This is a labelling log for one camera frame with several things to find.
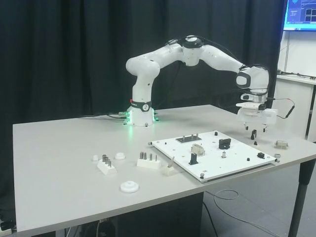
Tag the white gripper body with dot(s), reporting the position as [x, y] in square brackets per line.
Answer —
[251, 117]

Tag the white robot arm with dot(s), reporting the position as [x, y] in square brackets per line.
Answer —
[143, 69]

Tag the black D-SUB plug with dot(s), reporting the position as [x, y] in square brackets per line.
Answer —
[255, 143]

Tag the beige waterproof plug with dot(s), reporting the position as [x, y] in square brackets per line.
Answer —
[279, 144]

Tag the metal BNC plug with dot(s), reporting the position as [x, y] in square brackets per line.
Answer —
[278, 156]

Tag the white cabinet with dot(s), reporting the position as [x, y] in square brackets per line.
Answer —
[293, 93]

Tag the white task board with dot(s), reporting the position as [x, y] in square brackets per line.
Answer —
[209, 165]

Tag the black table leg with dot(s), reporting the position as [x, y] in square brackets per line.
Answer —
[300, 197]

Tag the small white plug holder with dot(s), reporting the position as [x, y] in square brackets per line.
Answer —
[168, 172]

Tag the white square peg holder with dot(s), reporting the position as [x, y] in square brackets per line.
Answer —
[148, 164]

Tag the large metal square peg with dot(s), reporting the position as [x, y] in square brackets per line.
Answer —
[142, 155]

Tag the blue screen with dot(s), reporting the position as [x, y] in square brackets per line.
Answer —
[300, 14]

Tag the white large gear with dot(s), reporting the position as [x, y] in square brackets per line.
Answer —
[129, 187]

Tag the white medium gear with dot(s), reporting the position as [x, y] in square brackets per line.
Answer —
[119, 156]

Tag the white round peg holder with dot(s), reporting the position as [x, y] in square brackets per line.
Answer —
[107, 169]

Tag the large metal round peg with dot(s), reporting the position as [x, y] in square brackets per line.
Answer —
[104, 158]

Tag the white small gear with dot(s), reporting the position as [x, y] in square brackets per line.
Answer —
[94, 158]

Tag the black curtain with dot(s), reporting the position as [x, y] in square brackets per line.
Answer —
[49, 49]

